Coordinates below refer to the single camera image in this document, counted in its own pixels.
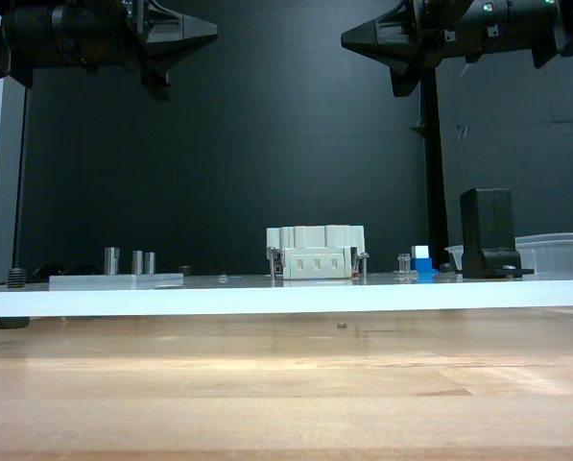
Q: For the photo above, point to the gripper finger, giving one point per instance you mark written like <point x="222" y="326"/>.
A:
<point x="387" y="26"/>
<point x="408" y="69"/>
<point x="180" y="26"/>
<point x="161" y="67"/>

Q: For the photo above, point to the upright metal bar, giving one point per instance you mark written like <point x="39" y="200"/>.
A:
<point x="112" y="260"/>
<point x="137" y="262"/>
<point x="150" y="263"/>

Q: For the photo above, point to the gray metal bar holder plate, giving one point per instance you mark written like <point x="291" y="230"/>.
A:
<point x="113" y="281"/>

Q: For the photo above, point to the clear plastic container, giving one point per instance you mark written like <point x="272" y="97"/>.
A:
<point x="564" y="254"/>

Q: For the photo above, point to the white taskboard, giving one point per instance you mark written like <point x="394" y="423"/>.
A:
<point x="286" y="298"/>

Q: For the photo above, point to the small clear plastic connector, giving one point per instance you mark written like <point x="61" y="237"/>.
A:
<point x="403" y="265"/>

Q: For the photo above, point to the blue and white connector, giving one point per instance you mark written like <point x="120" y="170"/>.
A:
<point x="421" y="266"/>

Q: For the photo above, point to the beige multipin connector housing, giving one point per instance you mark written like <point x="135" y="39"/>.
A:
<point x="315" y="261"/>

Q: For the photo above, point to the black board foot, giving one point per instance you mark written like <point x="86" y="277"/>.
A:
<point x="12" y="323"/>

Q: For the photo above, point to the black wall post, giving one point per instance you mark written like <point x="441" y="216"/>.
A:
<point x="432" y="168"/>

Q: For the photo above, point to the black USB socket mount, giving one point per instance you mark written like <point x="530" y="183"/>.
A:
<point x="487" y="230"/>

